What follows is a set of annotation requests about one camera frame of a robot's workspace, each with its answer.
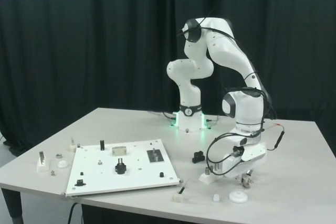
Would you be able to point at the white small gear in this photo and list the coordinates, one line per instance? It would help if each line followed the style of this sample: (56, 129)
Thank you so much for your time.
(215, 197)

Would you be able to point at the metal bolt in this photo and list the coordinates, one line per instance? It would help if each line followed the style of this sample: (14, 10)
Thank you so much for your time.
(58, 155)

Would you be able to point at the white large gear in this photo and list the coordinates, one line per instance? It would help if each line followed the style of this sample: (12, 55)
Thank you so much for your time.
(237, 197)

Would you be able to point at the thin metal round peg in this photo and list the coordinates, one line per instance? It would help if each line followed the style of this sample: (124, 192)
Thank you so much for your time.
(216, 167)

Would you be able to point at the large white square peg holder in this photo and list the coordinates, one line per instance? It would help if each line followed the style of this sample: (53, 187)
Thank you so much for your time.
(43, 166)

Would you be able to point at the small white plug holder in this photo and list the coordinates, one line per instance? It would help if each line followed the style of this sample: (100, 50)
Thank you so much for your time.
(177, 198)

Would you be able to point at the small metal BNC plug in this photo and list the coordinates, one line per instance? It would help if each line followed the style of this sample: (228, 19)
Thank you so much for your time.
(52, 172)

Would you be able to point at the white waterproof plug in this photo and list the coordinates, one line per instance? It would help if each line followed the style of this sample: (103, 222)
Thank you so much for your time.
(246, 182)

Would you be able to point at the white task board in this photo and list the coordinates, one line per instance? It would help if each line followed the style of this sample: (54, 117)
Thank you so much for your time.
(118, 179)

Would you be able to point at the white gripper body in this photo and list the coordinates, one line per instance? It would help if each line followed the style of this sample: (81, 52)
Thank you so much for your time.
(232, 166)

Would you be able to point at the black D-SUB plug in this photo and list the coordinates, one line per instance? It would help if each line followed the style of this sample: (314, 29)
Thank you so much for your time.
(198, 156)

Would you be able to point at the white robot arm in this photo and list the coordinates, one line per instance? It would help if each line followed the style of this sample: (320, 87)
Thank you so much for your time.
(225, 51)

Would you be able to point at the small white square peg holder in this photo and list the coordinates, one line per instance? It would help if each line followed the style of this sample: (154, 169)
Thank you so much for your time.
(72, 147)

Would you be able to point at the black curtain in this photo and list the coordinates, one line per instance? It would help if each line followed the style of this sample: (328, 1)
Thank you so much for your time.
(78, 37)

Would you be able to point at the wide metal square peg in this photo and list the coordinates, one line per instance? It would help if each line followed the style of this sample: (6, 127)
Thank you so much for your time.
(42, 155)

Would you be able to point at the black table leg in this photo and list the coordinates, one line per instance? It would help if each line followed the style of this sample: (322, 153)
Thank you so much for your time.
(10, 205)

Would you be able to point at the thick metal round peg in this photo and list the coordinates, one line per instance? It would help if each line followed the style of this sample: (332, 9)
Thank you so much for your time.
(207, 170)

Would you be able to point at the white medium gear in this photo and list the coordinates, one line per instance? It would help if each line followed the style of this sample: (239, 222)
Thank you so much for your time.
(62, 164)

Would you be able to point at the thin black rod red tag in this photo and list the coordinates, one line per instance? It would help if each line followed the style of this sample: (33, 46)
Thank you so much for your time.
(279, 138)

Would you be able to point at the white round peg holder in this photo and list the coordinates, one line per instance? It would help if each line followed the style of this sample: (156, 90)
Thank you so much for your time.
(207, 178)

